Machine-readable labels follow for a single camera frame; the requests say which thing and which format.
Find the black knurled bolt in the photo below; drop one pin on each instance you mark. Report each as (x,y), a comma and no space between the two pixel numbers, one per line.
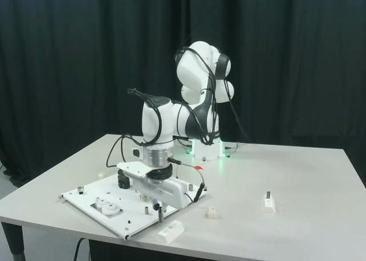
(81,190)

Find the white large gear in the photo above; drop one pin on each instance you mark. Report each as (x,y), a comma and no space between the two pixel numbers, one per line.
(110,210)

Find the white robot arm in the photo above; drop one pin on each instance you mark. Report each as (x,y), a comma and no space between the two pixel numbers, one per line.
(187,72)

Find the small white camera box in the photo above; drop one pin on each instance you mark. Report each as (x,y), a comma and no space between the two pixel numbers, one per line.
(137,152)

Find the black curtains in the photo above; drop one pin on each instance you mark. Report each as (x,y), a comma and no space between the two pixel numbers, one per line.
(57,57)

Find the white sloped peg holder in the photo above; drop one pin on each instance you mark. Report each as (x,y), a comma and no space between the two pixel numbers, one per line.
(268,206)

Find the small white cube holder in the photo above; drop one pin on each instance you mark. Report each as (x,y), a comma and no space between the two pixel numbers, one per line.
(210,212)

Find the black panel under table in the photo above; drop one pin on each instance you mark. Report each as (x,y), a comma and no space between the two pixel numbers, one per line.
(114,253)

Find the white medium gear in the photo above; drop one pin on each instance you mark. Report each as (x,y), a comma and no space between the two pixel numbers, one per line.
(103,205)

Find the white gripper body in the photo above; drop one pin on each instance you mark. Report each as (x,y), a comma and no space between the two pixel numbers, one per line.
(177,196)

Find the white holder with three holes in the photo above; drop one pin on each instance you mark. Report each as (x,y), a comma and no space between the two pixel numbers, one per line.
(170,231)

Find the white small gear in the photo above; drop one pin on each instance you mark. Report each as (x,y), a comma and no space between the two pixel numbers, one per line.
(98,200)

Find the metal round peg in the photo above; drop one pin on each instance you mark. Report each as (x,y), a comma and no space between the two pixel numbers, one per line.
(160,216)

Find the dark table leg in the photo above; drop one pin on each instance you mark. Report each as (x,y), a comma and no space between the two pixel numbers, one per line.
(12,244)

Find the flat white mounting plate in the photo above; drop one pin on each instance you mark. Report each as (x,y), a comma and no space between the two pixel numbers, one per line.
(131,169)

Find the black D-SUB plug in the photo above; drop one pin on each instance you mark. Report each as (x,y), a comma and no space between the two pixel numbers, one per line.
(123,181)

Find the white task board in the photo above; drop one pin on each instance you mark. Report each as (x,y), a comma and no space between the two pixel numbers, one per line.
(94,186)

